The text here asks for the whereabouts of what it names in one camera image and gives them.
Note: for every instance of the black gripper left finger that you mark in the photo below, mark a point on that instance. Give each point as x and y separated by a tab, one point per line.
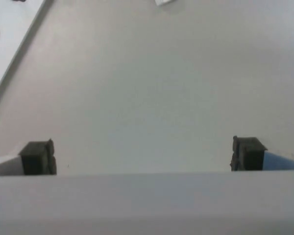
38	159

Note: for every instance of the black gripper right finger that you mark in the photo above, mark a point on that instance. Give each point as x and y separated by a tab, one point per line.
250	156

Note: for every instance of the white task board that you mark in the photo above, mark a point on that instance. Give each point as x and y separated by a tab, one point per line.
5	49

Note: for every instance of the white house-shaped holder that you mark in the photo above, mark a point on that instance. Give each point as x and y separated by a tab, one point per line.
164	1

